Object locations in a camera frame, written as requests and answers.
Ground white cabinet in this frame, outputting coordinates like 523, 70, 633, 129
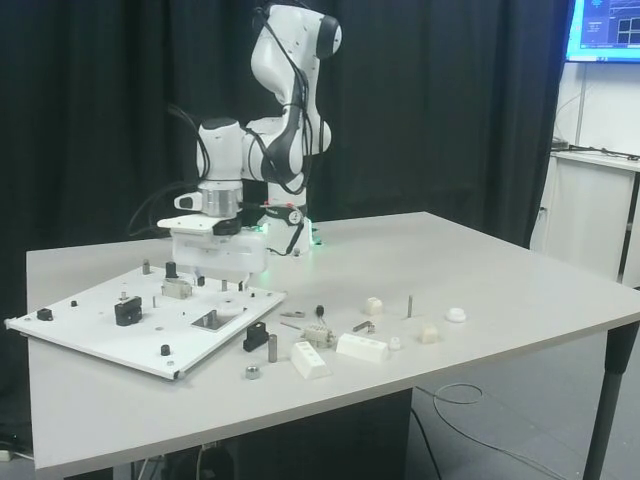
529, 147, 640, 291

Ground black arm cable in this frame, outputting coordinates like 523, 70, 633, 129
130, 4, 311, 236

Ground flat white mounting plate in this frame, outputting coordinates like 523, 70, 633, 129
157, 215, 217, 236

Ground dark grey table leg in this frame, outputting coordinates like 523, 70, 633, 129
582, 319, 630, 480

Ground long white peg holder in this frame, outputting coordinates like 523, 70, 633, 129
335, 333, 391, 362
290, 340, 332, 380

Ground blue screen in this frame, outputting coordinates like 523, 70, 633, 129
566, 0, 640, 64

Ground beige D-SUB plug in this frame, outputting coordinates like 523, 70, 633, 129
298, 324, 329, 344

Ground grey floor cable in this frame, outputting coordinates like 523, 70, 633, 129
432, 382, 640, 480

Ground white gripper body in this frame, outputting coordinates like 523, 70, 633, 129
171, 227, 267, 277

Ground black curtain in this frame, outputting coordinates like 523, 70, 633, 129
0, 0, 574, 451

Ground black plug block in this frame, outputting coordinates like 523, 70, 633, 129
242, 323, 269, 352

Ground white task board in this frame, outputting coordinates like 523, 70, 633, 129
3, 263, 289, 381

